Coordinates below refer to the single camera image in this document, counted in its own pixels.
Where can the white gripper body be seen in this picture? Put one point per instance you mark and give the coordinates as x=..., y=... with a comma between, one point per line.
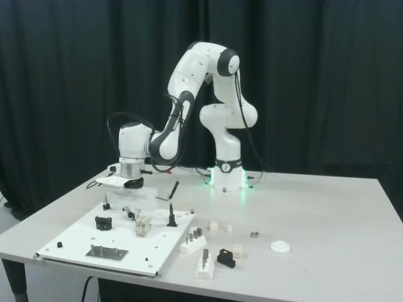
x=132, y=198

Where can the dark table leg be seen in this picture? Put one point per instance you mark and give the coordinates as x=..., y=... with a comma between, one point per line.
x=14, y=283

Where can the white peg holder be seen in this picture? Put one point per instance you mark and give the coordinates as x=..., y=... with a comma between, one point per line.
x=192, y=248
x=204, y=272

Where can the white task board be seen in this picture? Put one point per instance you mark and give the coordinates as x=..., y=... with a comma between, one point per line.
x=78, y=239

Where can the black curtain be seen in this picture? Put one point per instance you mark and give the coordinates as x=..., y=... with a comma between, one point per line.
x=315, y=63

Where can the flat white mount plate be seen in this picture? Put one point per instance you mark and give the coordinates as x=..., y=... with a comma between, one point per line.
x=110, y=181

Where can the small white camera box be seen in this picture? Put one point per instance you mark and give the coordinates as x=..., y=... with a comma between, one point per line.
x=112, y=168

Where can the white large gear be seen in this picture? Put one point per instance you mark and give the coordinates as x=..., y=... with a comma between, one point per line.
x=280, y=247

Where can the metal bolt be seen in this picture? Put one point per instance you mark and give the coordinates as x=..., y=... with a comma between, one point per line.
x=254, y=234

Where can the black D-SUB plug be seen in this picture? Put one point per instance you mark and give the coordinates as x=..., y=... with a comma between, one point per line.
x=225, y=256

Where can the cream plastic block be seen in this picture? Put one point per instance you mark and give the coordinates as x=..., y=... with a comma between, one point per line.
x=238, y=251
x=213, y=227

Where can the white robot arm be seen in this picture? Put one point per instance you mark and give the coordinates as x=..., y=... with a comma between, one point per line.
x=189, y=69

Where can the small black plug with pin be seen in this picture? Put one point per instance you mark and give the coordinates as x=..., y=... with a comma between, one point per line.
x=106, y=206

